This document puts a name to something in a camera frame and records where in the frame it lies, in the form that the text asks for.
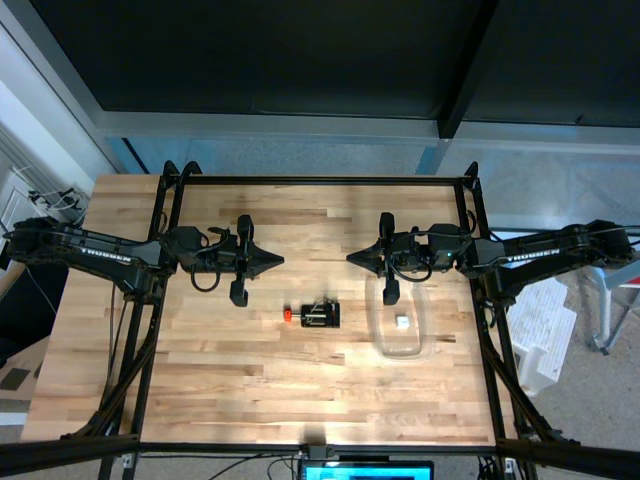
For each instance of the blue-edged laptop screen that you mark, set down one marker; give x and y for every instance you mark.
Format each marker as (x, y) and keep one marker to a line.
(365, 472)

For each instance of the grey metal chair frame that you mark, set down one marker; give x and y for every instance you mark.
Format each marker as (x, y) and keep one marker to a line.
(602, 310)

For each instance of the black taskboard fixture orange knob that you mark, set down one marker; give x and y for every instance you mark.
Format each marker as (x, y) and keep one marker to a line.
(325, 322)

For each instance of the black floor bin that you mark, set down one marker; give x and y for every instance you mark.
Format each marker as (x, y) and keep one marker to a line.
(25, 310)

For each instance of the white foam block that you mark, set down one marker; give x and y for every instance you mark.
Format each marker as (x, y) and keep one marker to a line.
(403, 322)

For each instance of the clear plastic tub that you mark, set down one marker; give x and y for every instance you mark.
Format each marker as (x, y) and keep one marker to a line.
(400, 350)

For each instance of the brown cardboard box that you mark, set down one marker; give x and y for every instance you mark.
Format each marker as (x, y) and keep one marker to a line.
(30, 357)

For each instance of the black low camera mount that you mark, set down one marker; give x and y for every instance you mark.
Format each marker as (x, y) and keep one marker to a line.
(316, 450)

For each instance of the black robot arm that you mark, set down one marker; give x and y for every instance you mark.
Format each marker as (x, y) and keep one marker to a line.
(535, 257)
(60, 240)

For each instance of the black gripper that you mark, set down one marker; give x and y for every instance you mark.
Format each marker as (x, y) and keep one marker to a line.
(220, 260)
(410, 255)

